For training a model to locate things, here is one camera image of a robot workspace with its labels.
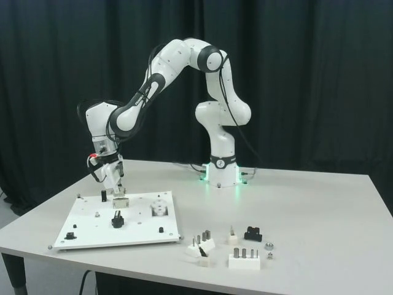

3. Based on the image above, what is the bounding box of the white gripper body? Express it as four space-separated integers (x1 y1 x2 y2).
102 162 125 189

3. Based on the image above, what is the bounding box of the white task board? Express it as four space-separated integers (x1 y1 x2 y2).
52 191 182 253

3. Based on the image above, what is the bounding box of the black under-table panel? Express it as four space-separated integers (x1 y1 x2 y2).
95 272 200 295

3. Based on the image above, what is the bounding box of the white square peg holder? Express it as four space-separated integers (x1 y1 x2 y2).
184 238 216 258

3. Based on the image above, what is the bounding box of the black curtain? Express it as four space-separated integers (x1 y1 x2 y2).
0 0 393 213

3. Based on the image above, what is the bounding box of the dark grey table leg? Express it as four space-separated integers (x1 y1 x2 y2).
2 252 28 295

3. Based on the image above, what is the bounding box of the white round peg holder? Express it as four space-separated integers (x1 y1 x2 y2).
228 254 262 272

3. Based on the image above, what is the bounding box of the silver flange ring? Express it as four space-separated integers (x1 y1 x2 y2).
93 140 119 156

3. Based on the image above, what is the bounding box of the black floor cable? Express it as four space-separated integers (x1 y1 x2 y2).
80 269 93 295

